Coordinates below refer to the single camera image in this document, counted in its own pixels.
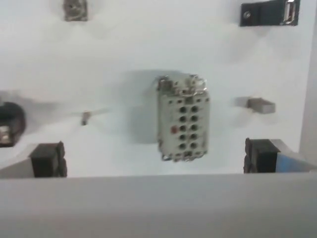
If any grey waterproof plug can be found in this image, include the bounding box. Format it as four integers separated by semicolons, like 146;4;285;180
155;73;211;164

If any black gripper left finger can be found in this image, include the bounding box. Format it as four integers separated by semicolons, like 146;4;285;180
0;141;68;179

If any metal square peg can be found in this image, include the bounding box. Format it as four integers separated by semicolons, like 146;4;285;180
247;97;276;115

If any white task board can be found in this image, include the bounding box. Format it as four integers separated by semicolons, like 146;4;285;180
0;0;312;179

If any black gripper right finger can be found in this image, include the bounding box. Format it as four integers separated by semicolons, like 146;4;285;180
244;137;317;175

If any metal BNC plug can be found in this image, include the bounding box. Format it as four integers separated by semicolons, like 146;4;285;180
65;0;85;16

